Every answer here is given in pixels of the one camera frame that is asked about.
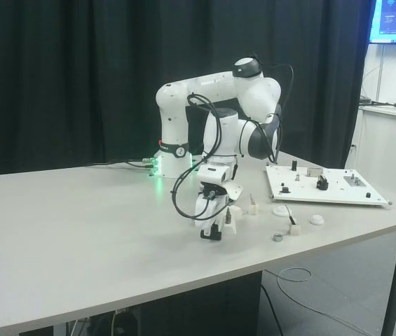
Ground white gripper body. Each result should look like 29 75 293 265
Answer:
193 195 224 230

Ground black D-SUB plug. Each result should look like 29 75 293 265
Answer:
200 227 224 243

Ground white flat mounting plate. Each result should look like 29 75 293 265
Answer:
224 179 245 204

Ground black USB plug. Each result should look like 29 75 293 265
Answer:
286 206 299 227

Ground white task board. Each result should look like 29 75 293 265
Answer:
264 159 393 208

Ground black curtains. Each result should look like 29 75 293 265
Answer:
0 0 372 316

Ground white cabinet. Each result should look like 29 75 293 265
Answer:
343 104 396 203

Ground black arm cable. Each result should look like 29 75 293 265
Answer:
170 62 295 221

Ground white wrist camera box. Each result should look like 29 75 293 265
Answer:
197 164 233 186

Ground grey floor cable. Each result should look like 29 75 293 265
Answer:
259 267 396 336

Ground black base cables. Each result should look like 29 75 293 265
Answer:
90 158 157 172

